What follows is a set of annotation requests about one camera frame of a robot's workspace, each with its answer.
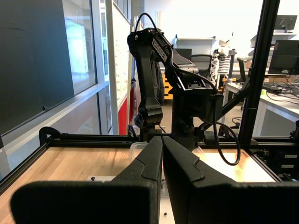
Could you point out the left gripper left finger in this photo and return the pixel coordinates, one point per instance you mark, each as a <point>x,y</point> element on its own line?
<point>93,203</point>

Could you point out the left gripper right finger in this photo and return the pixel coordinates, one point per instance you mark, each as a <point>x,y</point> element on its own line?
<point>222,203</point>

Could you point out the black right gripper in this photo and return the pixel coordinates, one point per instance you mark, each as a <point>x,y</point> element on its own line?
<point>183,130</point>

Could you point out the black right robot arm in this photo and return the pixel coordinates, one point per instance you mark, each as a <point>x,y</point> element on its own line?
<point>144,70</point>

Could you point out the yellow drawer cabinet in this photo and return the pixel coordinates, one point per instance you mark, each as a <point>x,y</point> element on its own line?
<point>167,88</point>

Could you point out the clear plastic tub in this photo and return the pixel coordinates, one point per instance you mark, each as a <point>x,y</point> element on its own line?
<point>136,149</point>

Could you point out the black office chair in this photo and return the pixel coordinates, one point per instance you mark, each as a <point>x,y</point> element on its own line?
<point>201,64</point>

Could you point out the black white striped object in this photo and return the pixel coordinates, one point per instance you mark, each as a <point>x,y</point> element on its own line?
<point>220,65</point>

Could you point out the white office desk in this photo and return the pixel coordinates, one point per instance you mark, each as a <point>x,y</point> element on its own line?
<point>275,105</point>

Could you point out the white whiteboard panel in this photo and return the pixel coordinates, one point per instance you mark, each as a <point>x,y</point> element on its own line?
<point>120,58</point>

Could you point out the large black monitor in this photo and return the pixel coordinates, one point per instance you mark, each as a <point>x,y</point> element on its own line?
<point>285,58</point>

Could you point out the small black monitor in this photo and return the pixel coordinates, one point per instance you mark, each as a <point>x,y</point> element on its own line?
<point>286,22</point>

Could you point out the black metal frame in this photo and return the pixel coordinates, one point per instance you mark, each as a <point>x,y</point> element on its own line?
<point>261,70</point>

